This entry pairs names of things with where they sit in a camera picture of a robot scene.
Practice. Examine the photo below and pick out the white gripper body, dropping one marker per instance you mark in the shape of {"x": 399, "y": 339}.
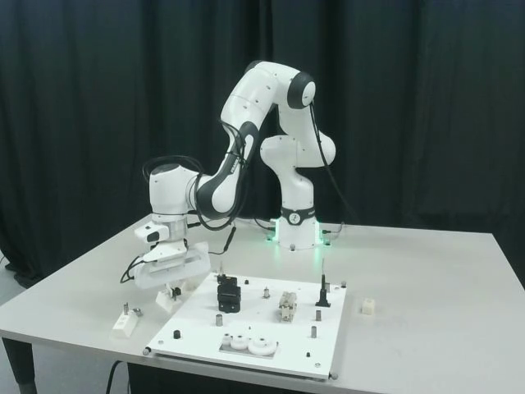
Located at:
{"x": 180, "y": 267}

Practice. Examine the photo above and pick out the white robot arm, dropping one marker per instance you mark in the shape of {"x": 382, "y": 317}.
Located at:
{"x": 295, "y": 180}

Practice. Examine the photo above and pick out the white peg holder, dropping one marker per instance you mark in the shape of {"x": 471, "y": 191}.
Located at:
{"x": 166, "y": 303}
{"x": 122, "y": 327}

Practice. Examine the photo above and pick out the metal round peg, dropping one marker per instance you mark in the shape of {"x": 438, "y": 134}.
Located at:
{"x": 218, "y": 319}
{"x": 314, "y": 331}
{"x": 318, "y": 315}

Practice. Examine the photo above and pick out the small metal peg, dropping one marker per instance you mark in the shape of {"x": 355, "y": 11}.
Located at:
{"x": 126, "y": 308}

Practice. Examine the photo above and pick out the black D-SUB plug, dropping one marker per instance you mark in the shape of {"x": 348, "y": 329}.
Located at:
{"x": 228, "y": 299}

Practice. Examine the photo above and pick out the white box with dark window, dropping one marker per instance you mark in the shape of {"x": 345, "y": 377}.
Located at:
{"x": 149, "y": 235}

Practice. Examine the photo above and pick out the small black bolt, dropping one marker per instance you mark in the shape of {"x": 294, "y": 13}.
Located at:
{"x": 177, "y": 335}

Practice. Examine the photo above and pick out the thin black rod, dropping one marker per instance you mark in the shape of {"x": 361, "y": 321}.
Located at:
{"x": 230, "y": 240}

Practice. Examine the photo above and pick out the white small gear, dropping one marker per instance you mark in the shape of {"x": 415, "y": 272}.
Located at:
{"x": 225, "y": 340}

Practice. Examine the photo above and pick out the white medium gear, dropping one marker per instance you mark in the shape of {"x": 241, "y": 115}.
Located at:
{"x": 238, "y": 341}

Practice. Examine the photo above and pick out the white large gear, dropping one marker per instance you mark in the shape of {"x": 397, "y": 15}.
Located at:
{"x": 261, "y": 346}

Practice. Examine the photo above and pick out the white connector block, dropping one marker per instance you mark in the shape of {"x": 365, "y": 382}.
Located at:
{"x": 287, "y": 307}

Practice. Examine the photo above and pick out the white task board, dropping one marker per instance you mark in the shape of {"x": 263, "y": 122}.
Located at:
{"x": 279, "y": 340}

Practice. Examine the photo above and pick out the black table leg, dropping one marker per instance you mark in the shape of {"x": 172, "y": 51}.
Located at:
{"x": 16, "y": 365}

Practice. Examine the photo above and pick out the small white holder block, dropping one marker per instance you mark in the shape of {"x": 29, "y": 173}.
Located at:
{"x": 368, "y": 307}

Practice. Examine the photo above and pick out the black curtain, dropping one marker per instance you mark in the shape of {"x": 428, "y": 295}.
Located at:
{"x": 82, "y": 102}

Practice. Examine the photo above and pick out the black upright post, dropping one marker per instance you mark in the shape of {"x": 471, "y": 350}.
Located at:
{"x": 323, "y": 293}

